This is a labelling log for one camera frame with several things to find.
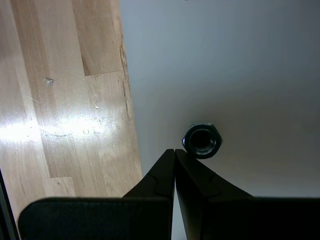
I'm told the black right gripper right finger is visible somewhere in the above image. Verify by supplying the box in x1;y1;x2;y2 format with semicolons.
175;149;320;240

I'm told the black frame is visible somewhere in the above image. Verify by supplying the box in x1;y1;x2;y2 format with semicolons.
0;167;20;240

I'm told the white board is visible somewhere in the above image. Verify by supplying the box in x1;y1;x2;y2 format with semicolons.
119;0;320;240

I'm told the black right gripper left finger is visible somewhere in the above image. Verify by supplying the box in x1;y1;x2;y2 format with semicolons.
17;148;176;240

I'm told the silver hex nut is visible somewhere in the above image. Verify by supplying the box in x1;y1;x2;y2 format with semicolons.
181;122;223;160

